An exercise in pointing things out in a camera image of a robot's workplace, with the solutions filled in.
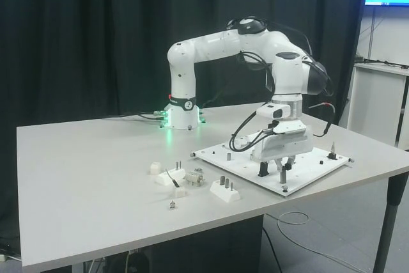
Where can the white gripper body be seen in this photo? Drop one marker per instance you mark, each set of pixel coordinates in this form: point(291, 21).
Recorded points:
point(284, 146)

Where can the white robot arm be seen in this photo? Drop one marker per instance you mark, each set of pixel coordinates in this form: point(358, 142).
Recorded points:
point(204, 47)

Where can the wide metal square peg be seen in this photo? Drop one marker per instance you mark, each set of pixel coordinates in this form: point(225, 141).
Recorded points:
point(222, 180)

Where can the white square peg holder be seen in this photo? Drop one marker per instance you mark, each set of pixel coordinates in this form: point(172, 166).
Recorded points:
point(223, 193)

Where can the thick metal round peg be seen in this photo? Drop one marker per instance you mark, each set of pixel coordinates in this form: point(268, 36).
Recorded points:
point(176, 165)

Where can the white round peg holder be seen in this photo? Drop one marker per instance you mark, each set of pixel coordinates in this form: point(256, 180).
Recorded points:
point(166, 179)

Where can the flat white mounting plate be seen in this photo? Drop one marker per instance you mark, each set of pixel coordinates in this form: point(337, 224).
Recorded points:
point(292, 127)

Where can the white task board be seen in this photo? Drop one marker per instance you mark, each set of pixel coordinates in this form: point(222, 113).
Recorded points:
point(243, 170)

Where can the white cabinet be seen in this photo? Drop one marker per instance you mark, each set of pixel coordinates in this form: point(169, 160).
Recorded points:
point(374, 100)

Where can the small white plug holder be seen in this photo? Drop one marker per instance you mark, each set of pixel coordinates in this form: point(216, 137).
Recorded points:
point(179, 192)

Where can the dark table leg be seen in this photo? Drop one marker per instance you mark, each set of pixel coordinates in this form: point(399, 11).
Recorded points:
point(388, 222)

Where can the small white cube holder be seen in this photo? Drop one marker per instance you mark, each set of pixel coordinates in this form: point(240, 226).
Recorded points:
point(155, 168)

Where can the black curtain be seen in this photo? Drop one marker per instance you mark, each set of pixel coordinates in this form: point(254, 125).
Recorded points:
point(96, 30)

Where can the white power strip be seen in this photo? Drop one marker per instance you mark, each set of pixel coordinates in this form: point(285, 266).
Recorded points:
point(2, 257)

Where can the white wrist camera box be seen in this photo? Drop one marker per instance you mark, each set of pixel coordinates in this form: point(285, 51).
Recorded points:
point(271, 112)

